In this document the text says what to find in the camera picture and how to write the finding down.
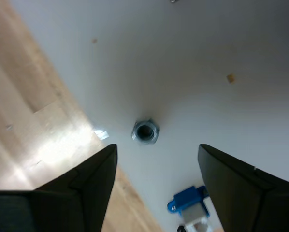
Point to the small blue white connector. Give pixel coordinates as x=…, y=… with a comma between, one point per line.
x=188, y=195

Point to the small silver cylindrical connector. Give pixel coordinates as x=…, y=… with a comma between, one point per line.
x=173, y=1

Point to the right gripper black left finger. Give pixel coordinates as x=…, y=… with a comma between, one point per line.
x=93, y=183

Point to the black board screw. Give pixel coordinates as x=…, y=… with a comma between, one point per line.
x=182, y=228

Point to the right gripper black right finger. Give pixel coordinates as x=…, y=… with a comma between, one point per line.
x=231, y=183

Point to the silver M12 hex nut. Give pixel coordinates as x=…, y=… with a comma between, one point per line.
x=134, y=131

